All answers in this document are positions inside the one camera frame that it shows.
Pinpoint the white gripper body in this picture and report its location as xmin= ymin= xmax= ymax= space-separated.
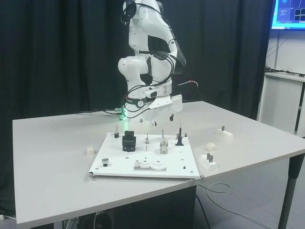
xmin=145 ymin=94 xmax=184 ymax=121

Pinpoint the white single-peg holder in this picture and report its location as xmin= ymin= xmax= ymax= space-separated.
xmin=216 ymin=128 xmax=234 ymax=142

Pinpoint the white two-peg holder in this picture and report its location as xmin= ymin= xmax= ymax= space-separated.
xmin=198 ymin=154 xmax=218 ymax=171

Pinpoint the black plug with thin pin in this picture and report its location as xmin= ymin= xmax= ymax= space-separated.
xmin=175 ymin=118 xmax=184 ymax=146

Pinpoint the black D-SUB plug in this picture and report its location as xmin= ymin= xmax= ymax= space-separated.
xmin=122 ymin=130 xmax=137 ymax=152

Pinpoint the white large gear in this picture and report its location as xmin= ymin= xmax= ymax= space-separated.
xmin=150 ymin=159 xmax=163 ymax=171

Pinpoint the white task board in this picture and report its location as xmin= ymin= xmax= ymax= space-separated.
xmin=88 ymin=131 xmax=201 ymax=180

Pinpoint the white cabinet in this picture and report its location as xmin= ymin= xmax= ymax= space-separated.
xmin=256 ymin=71 xmax=305 ymax=139

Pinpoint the black curtain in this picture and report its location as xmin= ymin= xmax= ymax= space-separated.
xmin=0 ymin=0 xmax=273 ymax=217

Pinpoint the grey table leg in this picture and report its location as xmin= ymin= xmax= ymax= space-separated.
xmin=277 ymin=152 xmax=302 ymax=229

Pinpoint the blue screen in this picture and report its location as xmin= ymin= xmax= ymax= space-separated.
xmin=270 ymin=0 xmax=305 ymax=31

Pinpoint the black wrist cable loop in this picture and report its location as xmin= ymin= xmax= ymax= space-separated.
xmin=120 ymin=81 xmax=167 ymax=113

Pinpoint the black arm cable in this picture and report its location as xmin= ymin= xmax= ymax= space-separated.
xmin=120 ymin=0 xmax=188 ymax=69

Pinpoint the grey floor cable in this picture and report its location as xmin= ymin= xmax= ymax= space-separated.
xmin=205 ymin=183 xmax=286 ymax=229

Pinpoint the black cable on cabinet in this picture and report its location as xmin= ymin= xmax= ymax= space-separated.
xmin=264 ymin=67 xmax=305 ymax=77

